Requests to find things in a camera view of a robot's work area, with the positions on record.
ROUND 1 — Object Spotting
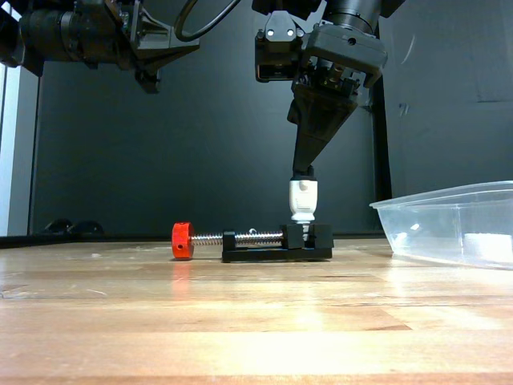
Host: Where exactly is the black clamp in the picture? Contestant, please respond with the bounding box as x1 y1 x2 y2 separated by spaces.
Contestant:
221 222 335 265

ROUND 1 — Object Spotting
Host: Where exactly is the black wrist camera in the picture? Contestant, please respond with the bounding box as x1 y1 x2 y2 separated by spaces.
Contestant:
255 10 305 84

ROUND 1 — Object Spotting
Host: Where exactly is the white receptacle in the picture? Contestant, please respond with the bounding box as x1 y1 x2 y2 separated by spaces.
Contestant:
287 178 321 236

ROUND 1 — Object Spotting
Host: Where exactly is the clear plastic container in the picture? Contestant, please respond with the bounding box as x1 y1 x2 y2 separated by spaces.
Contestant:
368 180 513 271

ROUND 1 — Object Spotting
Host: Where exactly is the black rounded bracket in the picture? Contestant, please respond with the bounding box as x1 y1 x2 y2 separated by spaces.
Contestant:
43 218 74 236
71 219 105 236

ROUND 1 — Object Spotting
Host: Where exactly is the red clamp knob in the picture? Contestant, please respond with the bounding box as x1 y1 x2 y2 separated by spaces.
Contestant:
172 221 196 261

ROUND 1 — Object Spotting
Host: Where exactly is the black looped cable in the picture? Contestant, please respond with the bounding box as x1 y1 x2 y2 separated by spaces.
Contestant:
173 0 244 43

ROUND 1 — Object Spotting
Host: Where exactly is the silver clamp screw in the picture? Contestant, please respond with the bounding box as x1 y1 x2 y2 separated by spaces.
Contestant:
190 228 284 247

